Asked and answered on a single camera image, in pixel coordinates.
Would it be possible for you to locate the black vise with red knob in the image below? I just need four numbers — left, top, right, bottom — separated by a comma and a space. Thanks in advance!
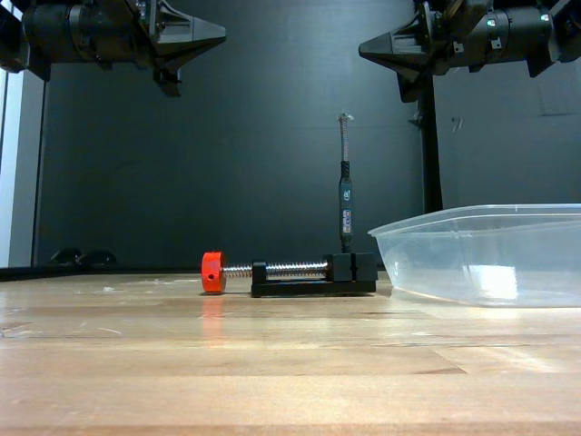
201, 251, 379, 300

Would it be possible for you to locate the clear plastic tub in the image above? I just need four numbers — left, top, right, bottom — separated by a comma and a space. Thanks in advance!
366, 203, 581, 311

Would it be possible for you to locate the black upright post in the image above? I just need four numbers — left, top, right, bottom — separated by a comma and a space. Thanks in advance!
408, 72, 445, 214

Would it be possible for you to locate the USB-C plug with braided cable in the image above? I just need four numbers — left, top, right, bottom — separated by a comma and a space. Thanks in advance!
335, 108, 355, 209

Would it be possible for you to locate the black curved frame brace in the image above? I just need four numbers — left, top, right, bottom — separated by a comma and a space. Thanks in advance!
79, 248, 119, 266

